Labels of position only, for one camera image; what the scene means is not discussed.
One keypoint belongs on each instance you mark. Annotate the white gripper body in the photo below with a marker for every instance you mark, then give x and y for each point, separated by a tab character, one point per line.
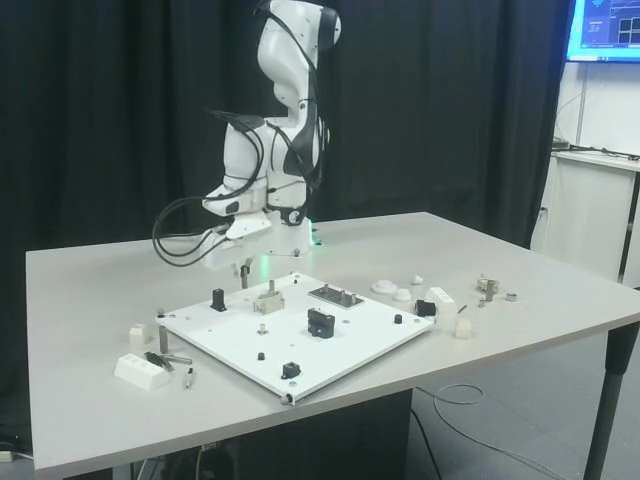
218	252

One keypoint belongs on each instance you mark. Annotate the metal square peg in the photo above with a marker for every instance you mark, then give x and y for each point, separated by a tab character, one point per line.
244	281
270	288
177	358

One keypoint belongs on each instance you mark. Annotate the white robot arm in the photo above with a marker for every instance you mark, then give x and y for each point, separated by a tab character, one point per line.
280	45

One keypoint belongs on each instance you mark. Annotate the small metal peg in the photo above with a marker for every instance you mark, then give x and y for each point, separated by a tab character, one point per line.
189	378

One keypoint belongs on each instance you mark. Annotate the white peg holder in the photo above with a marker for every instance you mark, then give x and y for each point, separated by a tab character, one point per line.
441	295

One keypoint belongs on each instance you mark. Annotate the white task board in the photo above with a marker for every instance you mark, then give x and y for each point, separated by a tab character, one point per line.
280	345

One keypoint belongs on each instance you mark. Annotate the small white block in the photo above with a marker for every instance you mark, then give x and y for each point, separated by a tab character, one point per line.
139	334

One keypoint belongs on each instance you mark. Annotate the black USB plug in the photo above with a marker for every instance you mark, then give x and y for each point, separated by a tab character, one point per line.
155	359

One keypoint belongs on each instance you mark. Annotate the white large gear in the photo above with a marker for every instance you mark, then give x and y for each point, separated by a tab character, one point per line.
382	287

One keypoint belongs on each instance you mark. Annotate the white plug holder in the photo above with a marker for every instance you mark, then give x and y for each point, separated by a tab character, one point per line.
141	373

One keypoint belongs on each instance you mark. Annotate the white medium gear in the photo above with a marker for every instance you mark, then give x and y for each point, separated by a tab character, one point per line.
400	295

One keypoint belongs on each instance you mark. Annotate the white small gear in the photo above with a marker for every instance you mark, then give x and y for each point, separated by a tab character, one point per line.
417	278

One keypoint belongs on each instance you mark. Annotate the black curtain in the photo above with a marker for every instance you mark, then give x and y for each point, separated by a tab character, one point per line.
125	100

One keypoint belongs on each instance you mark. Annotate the white cube holder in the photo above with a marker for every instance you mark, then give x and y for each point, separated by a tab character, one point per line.
462	329

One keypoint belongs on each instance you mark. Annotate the white cabinet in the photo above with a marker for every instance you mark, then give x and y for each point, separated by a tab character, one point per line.
585	215

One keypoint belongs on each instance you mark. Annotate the black table leg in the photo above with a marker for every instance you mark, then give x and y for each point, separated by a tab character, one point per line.
607	400

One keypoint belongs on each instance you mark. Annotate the blue screen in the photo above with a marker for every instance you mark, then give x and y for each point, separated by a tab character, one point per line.
605	30

